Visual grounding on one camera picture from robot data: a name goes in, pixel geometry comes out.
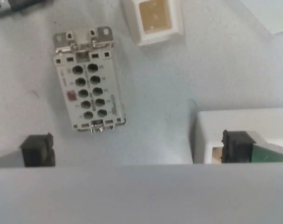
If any small white square holder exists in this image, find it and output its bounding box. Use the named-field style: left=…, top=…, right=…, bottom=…
left=122, top=0, right=185, bottom=47

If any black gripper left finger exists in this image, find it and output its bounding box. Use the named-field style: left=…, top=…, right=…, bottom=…
left=0, top=132, right=56, bottom=168

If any grey waterproof plug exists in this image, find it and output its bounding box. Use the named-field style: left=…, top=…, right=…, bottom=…
left=53, top=26, right=128, bottom=134

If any white sloped holder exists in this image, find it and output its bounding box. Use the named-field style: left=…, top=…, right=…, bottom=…
left=193, top=109, right=283, bottom=164

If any white long holder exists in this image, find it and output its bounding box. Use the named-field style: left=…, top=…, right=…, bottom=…
left=259, top=0, right=283, bottom=36

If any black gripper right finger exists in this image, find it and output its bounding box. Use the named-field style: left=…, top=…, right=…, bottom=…
left=221, top=129, right=283, bottom=164

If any dark plug with grey body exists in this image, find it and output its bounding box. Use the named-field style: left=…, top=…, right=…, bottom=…
left=0, top=0, right=45, bottom=18

